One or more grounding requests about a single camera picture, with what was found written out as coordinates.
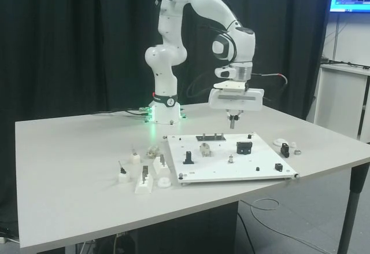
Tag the white round peg holder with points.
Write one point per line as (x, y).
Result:
(159, 168)

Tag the small metal plug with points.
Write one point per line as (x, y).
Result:
(133, 150)

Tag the extra large metal round peg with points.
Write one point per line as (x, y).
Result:
(232, 124)

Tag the small white plug holder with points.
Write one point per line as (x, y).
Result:
(123, 178)
(134, 160)

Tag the black control cabinet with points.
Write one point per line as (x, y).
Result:
(159, 231)

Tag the white large gear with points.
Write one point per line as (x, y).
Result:
(280, 142)

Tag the white square peg holder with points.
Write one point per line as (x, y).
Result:
(143, 189)

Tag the white task board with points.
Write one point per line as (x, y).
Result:
(225, 167)

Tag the white cabinet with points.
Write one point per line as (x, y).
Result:
(341, 100)

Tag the white small gear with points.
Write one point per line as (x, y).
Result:
(293, 144)

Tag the metal bolt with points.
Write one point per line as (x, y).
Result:
(297, 151)

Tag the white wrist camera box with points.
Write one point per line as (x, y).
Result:
(223, 72)

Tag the black table leg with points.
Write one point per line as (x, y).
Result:
(353, 207)

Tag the large metal square peg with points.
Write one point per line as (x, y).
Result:
(145, 172)

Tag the black curtain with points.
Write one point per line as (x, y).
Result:
(72, 34)

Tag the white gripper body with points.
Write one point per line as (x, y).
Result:
(237, 103)

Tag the white medium gear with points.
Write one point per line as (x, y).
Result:
(164, 183)

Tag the flat white mounting plate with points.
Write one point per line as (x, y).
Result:
(228, 85)

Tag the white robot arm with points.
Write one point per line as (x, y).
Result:
(173, 34)

